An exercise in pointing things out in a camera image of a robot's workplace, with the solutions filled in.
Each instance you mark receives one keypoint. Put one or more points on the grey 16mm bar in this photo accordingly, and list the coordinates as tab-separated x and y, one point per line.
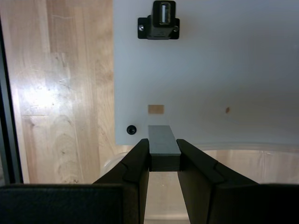
163	142

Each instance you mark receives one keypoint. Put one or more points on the clear plastic tub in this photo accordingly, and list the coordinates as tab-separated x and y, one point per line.
257	163

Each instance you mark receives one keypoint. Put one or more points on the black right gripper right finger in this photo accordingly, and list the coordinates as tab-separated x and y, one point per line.
233	200

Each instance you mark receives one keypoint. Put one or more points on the black board screw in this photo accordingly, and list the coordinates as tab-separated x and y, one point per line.
131	130

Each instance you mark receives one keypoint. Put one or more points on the black USB socket mount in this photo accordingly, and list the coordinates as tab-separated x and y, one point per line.
158	25

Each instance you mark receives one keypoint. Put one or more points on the black aluminium table frame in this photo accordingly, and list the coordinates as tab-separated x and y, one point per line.
9	116

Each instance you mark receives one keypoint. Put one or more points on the white task board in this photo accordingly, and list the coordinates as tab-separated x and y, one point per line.
210	70

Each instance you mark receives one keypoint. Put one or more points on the silver mount screw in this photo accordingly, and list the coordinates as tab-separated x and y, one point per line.
140	28
175	28

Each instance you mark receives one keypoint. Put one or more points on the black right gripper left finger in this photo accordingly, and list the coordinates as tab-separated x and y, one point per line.
112	200

